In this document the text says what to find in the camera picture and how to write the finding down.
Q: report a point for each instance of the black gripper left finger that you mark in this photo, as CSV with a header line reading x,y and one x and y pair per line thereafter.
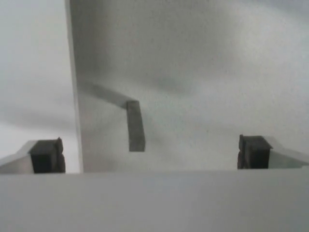
x,y
44,157

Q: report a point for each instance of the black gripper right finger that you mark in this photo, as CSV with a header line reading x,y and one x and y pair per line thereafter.
x,y
256,154

